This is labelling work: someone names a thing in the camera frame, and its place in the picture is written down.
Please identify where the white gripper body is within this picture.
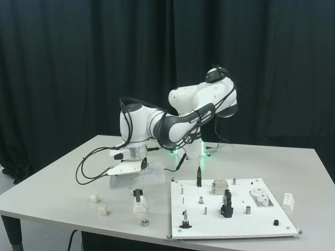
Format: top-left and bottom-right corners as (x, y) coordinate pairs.
(109, 162), (165, 190)

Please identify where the white peg holder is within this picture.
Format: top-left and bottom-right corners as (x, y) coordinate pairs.
(282, 192), (295, 210)
(132, 195), (148, 213)

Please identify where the beige connector block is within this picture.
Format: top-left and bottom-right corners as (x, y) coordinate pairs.
(211, 179), (227, 196)

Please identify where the black D-SUB plug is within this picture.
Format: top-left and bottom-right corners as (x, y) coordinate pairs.
(219, 190), (233, 219)

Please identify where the white task board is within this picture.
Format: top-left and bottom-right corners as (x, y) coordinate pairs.
(166, 178), (302, 239)

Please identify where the white large gear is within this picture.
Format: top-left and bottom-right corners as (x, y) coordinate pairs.
(249, 188), (265, 200)

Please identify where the dark table leg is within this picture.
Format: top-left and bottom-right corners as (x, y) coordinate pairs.
(0, 215), (22, 251)

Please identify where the black curtain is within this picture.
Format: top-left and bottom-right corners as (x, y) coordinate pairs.
(0, 0), (335, 185)

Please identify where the black table cable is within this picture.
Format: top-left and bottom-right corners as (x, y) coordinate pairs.
(164, 153), (188, 173)

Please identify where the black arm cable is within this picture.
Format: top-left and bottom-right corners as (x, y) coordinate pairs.
(75, 97), (147, 185)

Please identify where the black plug with cable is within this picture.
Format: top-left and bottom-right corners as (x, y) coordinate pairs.
(196, 159), (203, 187)

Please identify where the black floor cable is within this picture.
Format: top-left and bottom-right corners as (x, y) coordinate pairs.
(68, 229), (82, 251)

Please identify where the grey table cable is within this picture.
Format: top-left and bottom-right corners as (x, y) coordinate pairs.
(205, 142), (229, 152)

